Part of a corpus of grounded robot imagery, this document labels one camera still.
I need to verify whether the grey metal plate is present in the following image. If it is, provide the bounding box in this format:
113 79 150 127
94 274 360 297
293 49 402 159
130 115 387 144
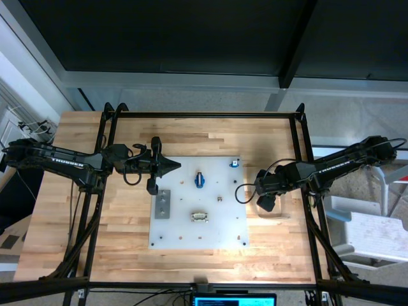
154 189 171 220

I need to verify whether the clear plastic tub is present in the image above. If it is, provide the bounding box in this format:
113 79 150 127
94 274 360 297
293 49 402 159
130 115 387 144
251 177 291 221

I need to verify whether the white board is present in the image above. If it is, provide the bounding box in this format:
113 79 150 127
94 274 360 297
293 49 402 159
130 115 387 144
148 155 250 250

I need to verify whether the black metal frame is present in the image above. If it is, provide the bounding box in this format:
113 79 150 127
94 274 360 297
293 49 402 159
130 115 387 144
0 101 408 306

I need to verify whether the grey metal wall frame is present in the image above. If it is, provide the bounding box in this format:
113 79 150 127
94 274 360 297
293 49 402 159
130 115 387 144
0 0 408 112

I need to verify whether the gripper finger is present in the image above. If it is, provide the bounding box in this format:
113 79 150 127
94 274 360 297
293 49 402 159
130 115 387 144
159 154 182 167
159 164 182 178

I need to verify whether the white metal stand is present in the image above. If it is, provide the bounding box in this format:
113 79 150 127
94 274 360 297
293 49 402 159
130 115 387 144
369 165 408 221

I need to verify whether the large blue plastic holder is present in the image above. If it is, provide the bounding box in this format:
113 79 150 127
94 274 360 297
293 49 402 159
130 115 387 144
192 173 207 190

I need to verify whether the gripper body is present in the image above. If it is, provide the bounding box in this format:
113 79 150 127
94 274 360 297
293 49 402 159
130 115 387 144
254 168 283 213
136 136 164 196

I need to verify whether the white power strip with cables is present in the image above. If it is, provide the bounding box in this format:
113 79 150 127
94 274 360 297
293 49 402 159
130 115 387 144
16 118 55 136

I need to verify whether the black bulky object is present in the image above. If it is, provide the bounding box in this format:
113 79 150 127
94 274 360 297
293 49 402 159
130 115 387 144
0 167 45 226

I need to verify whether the cardboard box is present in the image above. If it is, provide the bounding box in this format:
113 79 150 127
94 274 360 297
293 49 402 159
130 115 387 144
0 213 33 256

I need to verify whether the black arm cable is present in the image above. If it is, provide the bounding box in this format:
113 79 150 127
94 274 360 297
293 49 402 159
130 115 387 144
122 143 148 187
235 182 260 206

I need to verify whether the laptop screen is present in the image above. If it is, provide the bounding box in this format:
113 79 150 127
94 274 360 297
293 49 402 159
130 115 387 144
190 293 277 306

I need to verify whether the white plastic step stool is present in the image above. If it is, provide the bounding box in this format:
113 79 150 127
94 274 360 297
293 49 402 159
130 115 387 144
324 194 408 272

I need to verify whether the black vertical post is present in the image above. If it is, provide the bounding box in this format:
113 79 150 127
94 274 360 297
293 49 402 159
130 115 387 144
279 0 319 89

